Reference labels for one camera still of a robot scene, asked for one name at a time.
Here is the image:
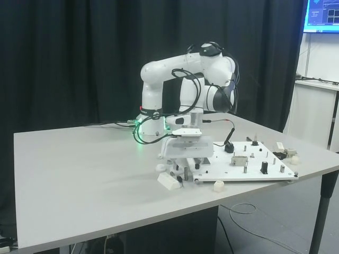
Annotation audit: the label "black table leg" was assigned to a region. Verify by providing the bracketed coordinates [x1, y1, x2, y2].
[309, 169, 333, 254]

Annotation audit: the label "grey floor cable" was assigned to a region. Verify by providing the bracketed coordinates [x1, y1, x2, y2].
[229, 203, 259, 254]

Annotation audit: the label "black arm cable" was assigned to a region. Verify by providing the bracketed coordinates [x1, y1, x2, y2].
[206, 41, 241, 115]

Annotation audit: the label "flat white plate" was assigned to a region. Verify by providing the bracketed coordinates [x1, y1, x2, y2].
[171, 128, 202, 138]

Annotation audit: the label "black floor cable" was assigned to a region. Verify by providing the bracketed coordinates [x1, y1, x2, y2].
[216, 216, 239, 254]

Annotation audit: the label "white task board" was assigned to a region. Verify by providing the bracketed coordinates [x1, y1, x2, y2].
[182, 140, 300, 184]

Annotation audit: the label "white camera box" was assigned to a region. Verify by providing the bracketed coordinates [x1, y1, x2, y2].
[167, 115, 192, 125]

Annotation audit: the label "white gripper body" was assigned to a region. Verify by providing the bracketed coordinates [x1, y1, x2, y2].
[160, 135, 215, 160]

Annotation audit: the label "thin black rod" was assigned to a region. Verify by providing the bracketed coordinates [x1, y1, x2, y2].
[224, 128, 236, 146]

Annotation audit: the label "black curtains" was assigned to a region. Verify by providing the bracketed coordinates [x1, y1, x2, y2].
[0, 0, 314, 239]

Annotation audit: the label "black table cable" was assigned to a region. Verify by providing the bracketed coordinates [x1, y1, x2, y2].
[87, 120, 141, 128]

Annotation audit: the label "white cabinet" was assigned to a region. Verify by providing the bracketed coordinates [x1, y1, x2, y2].
[286, 78, 339, 154]

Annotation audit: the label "blue screen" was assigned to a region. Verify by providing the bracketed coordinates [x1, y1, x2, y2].
[302, 0, 339, 34]

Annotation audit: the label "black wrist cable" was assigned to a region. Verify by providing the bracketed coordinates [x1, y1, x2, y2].
[131, 67, 206, 146]

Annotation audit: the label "small white holder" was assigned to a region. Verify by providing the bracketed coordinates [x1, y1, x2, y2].
[213, 179, 226, 193]

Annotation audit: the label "black cabinet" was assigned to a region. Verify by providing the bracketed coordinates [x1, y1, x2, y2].
[62, 205, 219, 254]

